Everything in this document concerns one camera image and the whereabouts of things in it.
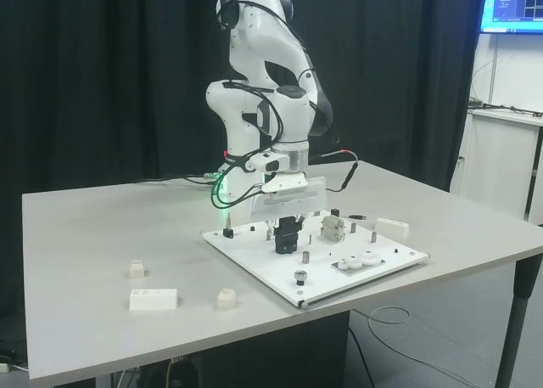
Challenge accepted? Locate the black base cable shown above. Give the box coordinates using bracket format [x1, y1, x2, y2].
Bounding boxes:
[143, 173, 221, 188]

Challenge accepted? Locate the white task board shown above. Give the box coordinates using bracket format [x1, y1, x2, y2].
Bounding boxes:
[201, 207, 429, 309]

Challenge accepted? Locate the white cabinet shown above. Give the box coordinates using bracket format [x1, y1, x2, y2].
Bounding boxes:
[449, 107, 543, 226]

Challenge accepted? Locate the black camera cable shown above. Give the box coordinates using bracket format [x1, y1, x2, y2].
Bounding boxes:
[210, 149, 272, 209]

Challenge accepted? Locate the black curtain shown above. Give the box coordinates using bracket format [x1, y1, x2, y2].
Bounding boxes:
[0, 0, 489, 194]

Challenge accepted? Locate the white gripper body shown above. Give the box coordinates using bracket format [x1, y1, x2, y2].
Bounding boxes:
[249, 176, 329, 222]

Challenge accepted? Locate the grey waterproof plug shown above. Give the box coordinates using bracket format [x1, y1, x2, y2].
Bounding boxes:
[320, 216, 345, 241]

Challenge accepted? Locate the blue screen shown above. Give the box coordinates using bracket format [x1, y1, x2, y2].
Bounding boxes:
[479, 0, 543, 35]

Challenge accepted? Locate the white holder with round holes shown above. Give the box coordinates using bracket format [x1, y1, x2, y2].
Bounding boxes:
[375, 217, 411, 236]

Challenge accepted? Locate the grey table leg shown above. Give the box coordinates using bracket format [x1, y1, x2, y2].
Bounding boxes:
[494, 258, 536, 388]

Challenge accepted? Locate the long white holder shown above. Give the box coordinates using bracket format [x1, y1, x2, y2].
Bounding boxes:
[128, 288, 178, 311]

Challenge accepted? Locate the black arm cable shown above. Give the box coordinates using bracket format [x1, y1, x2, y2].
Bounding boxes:
[214, 0, 323, 151]

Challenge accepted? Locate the thin black rod red tag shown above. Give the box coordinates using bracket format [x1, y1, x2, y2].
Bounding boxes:
[311, 149, 361, 193]

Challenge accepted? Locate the grey floor cable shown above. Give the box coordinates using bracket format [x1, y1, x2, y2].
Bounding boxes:
[367, 306, 501, 383]

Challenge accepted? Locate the black D-SUB plug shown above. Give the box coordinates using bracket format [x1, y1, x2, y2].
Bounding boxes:
[274, 216, 300, 256]

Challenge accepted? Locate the small white camera box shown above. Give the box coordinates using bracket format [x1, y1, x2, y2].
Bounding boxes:
[247, 152, 281, 173]

